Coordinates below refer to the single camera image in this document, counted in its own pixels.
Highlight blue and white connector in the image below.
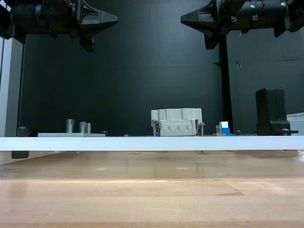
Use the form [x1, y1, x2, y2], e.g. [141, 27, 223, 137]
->
[219, 121, 231, 136]

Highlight black metal frame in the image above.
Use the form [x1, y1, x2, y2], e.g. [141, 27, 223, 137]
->
[214, 35, 234, 135]

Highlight black rubber foot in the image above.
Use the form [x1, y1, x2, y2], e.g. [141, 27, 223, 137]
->
[11, 151, 30, 160]

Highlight grey metal fixture plate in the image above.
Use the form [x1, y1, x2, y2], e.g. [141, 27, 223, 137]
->
[37, 118, 106, 138]

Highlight white task board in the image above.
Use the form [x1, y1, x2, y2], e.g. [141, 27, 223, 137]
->
[0, 136, 304, 152]

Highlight beige multi-pin connector housing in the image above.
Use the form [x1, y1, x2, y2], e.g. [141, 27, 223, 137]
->
[150, 107, 206, 137]

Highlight black threaded screw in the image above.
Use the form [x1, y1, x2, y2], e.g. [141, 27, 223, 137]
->
[17, 126, 29, 138]

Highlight black socket mount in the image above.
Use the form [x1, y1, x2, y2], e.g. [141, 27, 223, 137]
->
[251, 87, 300, 137]

